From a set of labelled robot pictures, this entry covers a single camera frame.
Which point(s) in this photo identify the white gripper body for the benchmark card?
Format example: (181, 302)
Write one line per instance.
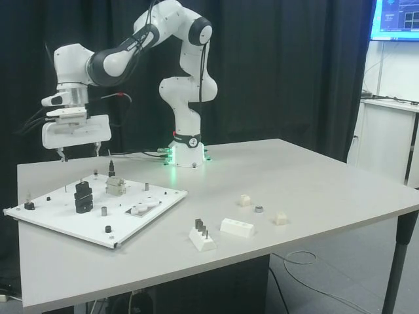
(78, 132)

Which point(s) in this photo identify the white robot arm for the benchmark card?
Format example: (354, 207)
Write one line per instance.
(186, 55)

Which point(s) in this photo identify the small metal round peg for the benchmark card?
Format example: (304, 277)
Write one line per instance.
(96, 173)

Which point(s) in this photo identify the large metal round peg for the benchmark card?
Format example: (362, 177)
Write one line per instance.
(104, 211)

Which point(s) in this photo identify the large metal square peg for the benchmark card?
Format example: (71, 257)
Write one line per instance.
(198, 224)

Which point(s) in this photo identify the medium metal square peg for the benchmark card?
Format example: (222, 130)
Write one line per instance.
(203, 229)

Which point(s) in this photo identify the white square peg holder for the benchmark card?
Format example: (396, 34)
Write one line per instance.
(203, 243)

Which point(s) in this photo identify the white empty peg holder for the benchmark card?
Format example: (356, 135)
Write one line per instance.
(237, 229)

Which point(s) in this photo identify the flat white mounting plate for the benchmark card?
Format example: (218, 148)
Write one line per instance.
(65, 113)

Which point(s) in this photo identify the black D-SUB plug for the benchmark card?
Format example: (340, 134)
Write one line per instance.
(83, 198)

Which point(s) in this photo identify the clear Ethernet plug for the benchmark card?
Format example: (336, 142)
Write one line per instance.
(29, 201)

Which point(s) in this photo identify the white task board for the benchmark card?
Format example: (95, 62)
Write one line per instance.
(65, 225)

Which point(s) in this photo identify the white medium gear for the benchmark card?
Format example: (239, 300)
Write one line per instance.
(140, 208)

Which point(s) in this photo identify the white large gear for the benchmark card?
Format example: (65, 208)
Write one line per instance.
(152, 201)

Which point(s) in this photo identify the small white cube holder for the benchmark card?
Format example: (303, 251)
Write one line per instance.
(281, 219)
(245, 201)

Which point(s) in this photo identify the metal bolt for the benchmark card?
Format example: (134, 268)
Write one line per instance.
(259, 209)

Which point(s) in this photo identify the black curtains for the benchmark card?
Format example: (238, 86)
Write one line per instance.
(294, 81)

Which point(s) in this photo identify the white cabinet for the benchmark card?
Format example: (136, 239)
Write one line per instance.
(386, 140)

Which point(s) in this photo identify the dark table leg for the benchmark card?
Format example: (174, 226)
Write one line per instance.
(401, 261)

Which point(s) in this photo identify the blue screen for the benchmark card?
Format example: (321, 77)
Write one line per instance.
(397, 19)

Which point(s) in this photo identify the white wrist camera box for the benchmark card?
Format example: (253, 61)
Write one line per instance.
(54, 99)

